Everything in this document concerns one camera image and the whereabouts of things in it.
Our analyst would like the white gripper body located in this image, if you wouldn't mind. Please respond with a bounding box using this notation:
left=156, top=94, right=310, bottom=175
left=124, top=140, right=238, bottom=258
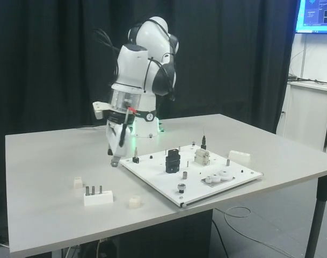
left=106, top=125, right=133, bottom=158

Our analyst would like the white peg holder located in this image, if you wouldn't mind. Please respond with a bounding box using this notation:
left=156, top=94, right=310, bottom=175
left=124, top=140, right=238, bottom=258
left=83, top=190, right=115, bottom=206

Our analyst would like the white task board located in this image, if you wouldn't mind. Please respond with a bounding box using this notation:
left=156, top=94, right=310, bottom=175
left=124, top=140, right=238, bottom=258
left=118, top=142, right=263, bottom=208

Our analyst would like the black D-SUB plug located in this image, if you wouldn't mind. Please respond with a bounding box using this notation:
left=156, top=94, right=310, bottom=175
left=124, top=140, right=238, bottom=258
left=165, top=148, right=181, bottom=173

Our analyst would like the beige connector block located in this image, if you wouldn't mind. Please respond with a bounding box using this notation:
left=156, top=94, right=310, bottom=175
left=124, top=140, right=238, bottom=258
left=194, top=149, right=211, bottom=167

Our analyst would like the black cabinet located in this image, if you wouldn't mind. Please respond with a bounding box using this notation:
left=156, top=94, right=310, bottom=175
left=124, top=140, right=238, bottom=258
left=109, top=208, right=214, bottom=258

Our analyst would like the black curtain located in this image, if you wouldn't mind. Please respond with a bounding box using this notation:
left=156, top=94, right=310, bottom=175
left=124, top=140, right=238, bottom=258
left=0, top=0, right=301, bottom=242

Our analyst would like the white holder with holes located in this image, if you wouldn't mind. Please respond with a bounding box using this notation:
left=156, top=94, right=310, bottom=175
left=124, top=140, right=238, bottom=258
left=228, top=150, right=251, bottom=162

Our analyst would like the white cabinet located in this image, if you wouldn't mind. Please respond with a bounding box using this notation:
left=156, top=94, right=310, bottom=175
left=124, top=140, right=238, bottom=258
left=275, top=79, right=327, bottom=155

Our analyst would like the black table leg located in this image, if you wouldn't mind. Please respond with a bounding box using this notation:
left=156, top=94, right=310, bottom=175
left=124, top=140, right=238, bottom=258
left=305, top=176, right=327, bottom=258

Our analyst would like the blue screen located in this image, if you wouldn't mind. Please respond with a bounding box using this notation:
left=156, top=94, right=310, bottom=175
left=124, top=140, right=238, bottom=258
left=295, top=0, right=327, bottom=34

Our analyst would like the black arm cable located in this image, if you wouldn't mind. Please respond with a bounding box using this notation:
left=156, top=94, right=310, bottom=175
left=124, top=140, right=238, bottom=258
left=92, top=28, right=177, bottom=102

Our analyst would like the black plug with thin wire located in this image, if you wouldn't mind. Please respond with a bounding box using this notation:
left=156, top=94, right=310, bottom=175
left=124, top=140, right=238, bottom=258
left=200, top=128, right=208, bottom=150

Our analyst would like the grey floor cable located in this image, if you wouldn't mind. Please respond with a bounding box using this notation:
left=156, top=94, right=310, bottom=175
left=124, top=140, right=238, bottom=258
left=223, top=206, right=311, bottom=254

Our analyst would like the black floor cable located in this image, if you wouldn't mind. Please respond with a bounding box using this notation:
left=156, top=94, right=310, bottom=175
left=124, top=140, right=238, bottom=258
left=212, top=219, right=230, bottom=258

